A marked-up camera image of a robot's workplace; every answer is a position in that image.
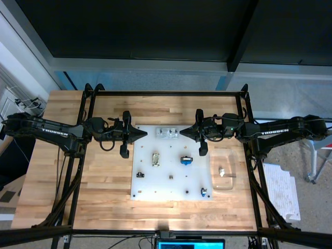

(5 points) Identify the white ribbed foam sheet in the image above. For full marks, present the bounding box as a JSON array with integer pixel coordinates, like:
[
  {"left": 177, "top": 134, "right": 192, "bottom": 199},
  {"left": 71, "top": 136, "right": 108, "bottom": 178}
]
[{"left": 263, "top": 163, "right": 301, "bottom": 221}]

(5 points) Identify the black camera on frame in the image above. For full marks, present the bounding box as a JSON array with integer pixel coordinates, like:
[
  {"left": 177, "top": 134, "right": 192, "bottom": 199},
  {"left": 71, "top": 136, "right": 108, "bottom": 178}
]
[{"left": 155, "top": 225, "right": 175, "bottom": 239}]

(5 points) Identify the aluminium socket block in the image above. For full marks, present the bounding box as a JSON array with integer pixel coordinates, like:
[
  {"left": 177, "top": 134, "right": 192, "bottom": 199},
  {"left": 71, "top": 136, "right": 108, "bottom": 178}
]
[{"left": 155, "top": 127, "right": 180, "bottom": 140}]

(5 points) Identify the laptop screen blue edge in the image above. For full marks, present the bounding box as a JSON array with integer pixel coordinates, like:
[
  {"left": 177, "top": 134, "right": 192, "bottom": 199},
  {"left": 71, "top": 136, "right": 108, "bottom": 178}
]
[{"left": 155, "top": 238, "right": 226, "bottom": 249}]

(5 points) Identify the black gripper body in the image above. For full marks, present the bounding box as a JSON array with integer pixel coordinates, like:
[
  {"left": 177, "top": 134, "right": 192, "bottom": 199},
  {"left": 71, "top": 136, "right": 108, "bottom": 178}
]
[
  {"left": 195, "top": 108, "right": 222, "bottom": 157},
  {"left": 106, "top": 110, "right": 132, "bottom": 159}
]

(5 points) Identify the silver RJ45 connector grey cable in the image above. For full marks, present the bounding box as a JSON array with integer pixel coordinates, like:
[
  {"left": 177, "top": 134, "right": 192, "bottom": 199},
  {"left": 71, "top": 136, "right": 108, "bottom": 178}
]
[{"left": 218, "top": 167, "right": 237, "bottom": 178}]

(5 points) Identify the black aluminium frame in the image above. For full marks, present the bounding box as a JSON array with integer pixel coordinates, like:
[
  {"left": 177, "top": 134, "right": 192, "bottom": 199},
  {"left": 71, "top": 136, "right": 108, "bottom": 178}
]
[{"left": 0, "top": 82, "right": 307, "bottom": 249}]

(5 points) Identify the black white cable bundle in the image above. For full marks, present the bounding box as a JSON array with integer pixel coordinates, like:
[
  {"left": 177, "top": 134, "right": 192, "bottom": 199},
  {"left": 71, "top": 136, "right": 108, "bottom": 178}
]
[{"left": 14, "top": 97, "right": 44, "bottom": 111}]

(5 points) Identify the grey metal stand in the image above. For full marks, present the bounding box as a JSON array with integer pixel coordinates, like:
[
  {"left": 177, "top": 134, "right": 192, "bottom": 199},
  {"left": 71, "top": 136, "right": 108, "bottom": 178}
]
[{"left": 298, "top": 134, "right": 332, "bottom": 185}]

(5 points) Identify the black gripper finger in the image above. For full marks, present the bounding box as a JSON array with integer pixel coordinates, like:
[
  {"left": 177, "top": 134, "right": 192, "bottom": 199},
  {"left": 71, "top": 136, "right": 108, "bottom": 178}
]
[
  {"left": 179, "top": 132, "right": 200, "bottom": 143},
  {"left": 130, "top": 124, "right": 148, "bottom": 134},
  {"left": 179, "top": 123, "right": 199, "bottom": 133},
  {"left": 129, "top": 133, "right": 148, "bottom": 144}
]

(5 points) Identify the white task board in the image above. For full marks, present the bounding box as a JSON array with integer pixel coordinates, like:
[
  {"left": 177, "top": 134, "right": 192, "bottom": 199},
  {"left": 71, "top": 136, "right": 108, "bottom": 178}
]
[{"left": 129, "top": 124, "right": 214, "bottom": 202}]

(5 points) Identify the brown cardboard box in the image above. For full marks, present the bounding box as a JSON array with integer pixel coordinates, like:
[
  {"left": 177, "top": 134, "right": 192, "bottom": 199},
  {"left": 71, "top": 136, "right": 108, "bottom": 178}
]
[{"left": 0, "top": 173, "right": 26, "bottom": 208}]

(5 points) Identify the clear plastic tub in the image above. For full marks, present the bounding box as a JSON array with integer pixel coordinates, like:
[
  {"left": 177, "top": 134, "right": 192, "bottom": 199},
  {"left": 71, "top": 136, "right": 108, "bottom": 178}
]
[{"left": 209, "top": 148, "right": 240, "bottom": 193}]

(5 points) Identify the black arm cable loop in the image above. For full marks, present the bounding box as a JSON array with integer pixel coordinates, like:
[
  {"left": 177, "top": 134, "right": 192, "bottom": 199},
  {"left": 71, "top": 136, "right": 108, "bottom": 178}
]
[
  {"left": 99, "top": 136, "right": 117, "bottom": 152},
  {"left": 201, "top": 115, "right": 228, "bottom": 143}
]

